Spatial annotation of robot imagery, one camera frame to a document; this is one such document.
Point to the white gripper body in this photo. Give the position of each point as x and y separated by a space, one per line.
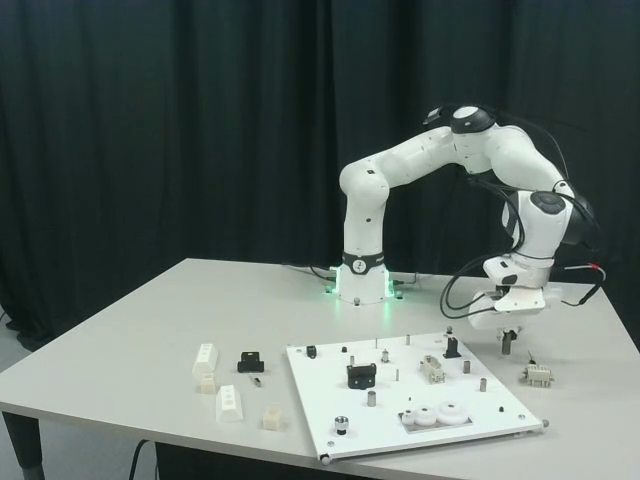
482 312

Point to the metal square peg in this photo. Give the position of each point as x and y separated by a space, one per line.
506 345

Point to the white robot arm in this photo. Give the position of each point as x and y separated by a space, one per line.
362 220

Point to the long white peg holder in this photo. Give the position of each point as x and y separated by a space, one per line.
230 404
206 359

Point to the small black plug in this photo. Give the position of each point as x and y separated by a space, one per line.
531 358

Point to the flat white mounting plate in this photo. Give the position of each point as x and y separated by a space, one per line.
522 300

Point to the beige rectangular plug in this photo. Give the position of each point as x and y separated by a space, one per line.
535 376

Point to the white large gear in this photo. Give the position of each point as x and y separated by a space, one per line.
453 414

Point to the white medium gear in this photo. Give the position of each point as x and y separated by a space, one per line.
425 416

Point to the white small gear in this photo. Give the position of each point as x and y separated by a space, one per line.
408 416

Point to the white task board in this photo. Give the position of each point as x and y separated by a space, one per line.
400 440

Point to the small cream plug holder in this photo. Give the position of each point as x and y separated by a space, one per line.
274 418

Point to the black D-SUB plug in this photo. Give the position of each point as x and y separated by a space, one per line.
251 362

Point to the small grey metal plug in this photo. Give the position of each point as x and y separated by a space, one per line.
255 382

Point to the black box under table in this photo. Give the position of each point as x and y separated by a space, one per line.
225 465

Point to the black curtain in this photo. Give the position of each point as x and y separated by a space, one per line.
150 125

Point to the dark table leg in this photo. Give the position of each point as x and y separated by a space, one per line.
22 445

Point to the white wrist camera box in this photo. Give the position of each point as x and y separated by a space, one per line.
500 270

